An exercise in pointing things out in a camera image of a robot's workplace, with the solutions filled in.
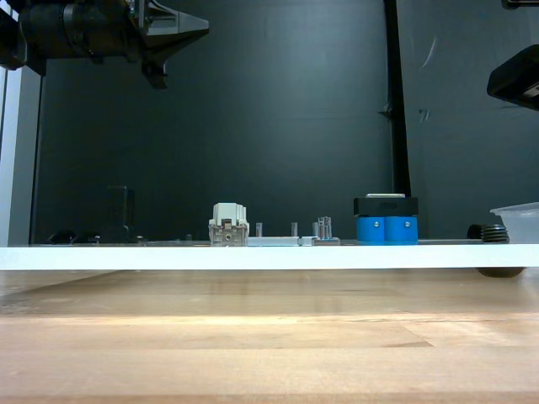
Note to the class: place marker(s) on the black knob screw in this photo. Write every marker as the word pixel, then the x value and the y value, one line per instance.
pixel 496 234

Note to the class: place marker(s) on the small silver metal socket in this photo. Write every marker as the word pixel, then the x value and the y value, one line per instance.
pixel 325 229

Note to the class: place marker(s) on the clear plastic tub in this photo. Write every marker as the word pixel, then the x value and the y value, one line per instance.
pixel 522 219

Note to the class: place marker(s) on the white taskboard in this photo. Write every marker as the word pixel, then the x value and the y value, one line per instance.
pixel 269 257

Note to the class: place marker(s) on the black rubber board foot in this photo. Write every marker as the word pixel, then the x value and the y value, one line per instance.
pixel 501 272

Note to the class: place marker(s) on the beige rectangular connector housing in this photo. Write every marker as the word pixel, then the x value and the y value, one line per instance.
pixel 227 219

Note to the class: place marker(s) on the grey metal partition frame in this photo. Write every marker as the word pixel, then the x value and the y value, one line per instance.
pixel 17 168

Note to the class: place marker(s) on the blue and black connector socket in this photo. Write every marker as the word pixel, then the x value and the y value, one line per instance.
pixel 387 229

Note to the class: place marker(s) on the aluminium block with pins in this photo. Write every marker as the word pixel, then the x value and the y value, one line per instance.
pixel 273 241

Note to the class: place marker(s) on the black vertical post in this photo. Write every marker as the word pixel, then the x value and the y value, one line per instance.
pixel 398 126

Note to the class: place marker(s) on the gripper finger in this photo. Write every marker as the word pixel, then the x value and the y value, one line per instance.
pixel 191 24
pixel 168 44

